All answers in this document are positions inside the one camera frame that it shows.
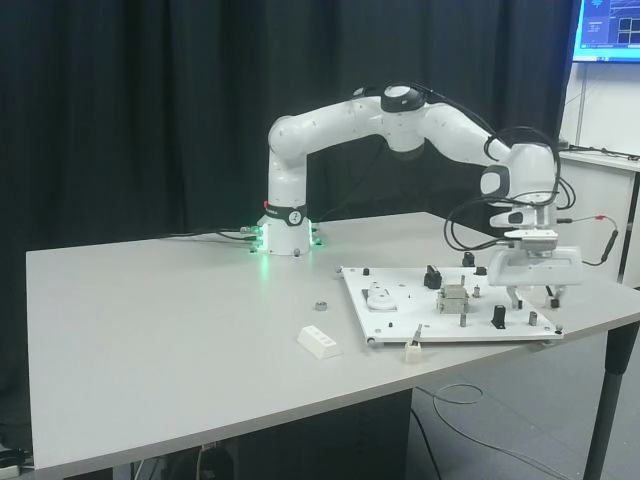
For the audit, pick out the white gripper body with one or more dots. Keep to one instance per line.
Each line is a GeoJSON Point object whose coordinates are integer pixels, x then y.
{"type": "Point", "coordinates": [535, 270]}

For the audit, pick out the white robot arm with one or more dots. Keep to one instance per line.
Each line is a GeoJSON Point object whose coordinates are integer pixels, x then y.
{"type": "Point", "coordinates": [325, 125]}

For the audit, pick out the black USB plug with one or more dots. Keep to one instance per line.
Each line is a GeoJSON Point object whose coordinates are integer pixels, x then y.
{"type": "Point", "coordinates": [499, 318]}

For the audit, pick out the metal round peg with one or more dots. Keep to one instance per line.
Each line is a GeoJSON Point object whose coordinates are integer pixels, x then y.
{"type": "Point", "coordinates": [533, 318]}

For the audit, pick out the metal BNC plug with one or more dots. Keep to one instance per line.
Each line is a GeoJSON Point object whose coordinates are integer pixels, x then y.
{"type": "Point", "coordinates": [476, 291]}

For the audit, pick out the black waterproof plug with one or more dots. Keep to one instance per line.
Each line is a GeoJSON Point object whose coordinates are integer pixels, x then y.
{"type": "Point", "coordinates": [468, 259]}

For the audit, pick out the metal block fixture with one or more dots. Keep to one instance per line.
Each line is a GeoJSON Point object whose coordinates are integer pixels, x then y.
{"type": "Point", "coordinates": [453, 299]}

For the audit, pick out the white cabinet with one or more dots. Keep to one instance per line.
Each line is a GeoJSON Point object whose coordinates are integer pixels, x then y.
{"type": "Point", "coordinates": [600, 200]}

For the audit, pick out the white task board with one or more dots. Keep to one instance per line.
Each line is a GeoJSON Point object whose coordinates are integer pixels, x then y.
{"type": "Point", "coordinates": [415, 320]}

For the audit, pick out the black table leg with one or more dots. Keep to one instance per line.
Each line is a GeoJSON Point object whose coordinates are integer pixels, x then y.
{"type": "Point", "coordinates": [607, 400]}

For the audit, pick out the small white plug holder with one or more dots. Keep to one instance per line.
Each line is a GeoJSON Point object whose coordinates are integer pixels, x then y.
{"type": "Point", "coordinates": [414, 353]}

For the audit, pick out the white medium gear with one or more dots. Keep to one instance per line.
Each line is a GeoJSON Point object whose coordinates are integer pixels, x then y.
{"type": "Point", "coordinates": [381, 290]}

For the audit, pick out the white large gear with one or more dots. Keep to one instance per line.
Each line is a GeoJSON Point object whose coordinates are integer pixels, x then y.
{"type": "Point", "coordinates": [381, 303]}

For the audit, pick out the metal bolt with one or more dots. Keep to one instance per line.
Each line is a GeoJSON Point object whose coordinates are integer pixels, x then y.
{"type": "Point", "coordinates": [319, 304]}

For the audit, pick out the white holder with holes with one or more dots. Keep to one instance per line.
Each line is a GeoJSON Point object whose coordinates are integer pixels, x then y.
{"type": "Point", "coordinates": [318, 341]}

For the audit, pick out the blue screen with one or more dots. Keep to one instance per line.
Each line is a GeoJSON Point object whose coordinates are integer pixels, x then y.
{"type": "Point", "coordinates": [607, 27]}

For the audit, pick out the black curtains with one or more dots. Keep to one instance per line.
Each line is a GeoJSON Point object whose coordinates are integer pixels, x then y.
{"type": "Point", "coordinates": [150, 100]}

